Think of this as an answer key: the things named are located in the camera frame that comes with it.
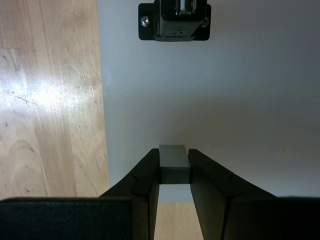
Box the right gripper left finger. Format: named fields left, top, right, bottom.
left=99, top=148, right=161, bottom=240

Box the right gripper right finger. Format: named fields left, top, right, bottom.
left=188, top=149, right=278, bottom=240

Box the grey metal bar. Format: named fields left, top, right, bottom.
left=158, top=144, right=192, bottom=185

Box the white taskboard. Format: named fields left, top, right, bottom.
left=96, top=0, right=320, bottom=203

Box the black socket mount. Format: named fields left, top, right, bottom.
left=138, top=0, right=212, bottom=43

